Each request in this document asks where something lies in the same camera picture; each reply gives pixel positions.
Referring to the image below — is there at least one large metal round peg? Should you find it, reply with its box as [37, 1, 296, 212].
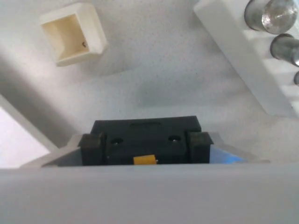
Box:
[244, 0, 299, 35]

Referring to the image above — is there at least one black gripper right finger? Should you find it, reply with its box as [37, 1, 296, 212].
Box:
[186, 131, 271, 165]

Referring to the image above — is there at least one white square empty holder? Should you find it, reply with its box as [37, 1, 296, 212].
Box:
[39, 3, 108, 68]

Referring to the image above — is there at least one black D-SUB plug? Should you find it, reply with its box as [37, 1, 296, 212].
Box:
[90, 115, 202, 167]

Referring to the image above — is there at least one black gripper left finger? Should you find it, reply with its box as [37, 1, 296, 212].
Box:
[20, 132, 106, 168]

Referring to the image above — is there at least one white task board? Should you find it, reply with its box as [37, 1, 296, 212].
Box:
[0, 94, 62, 169]

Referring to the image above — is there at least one white round peg holder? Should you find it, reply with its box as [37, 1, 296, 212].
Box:
[193, 0, 299, 117]

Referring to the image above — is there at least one medium metal round peg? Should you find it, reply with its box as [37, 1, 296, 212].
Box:
[270, 33, 299, 68]

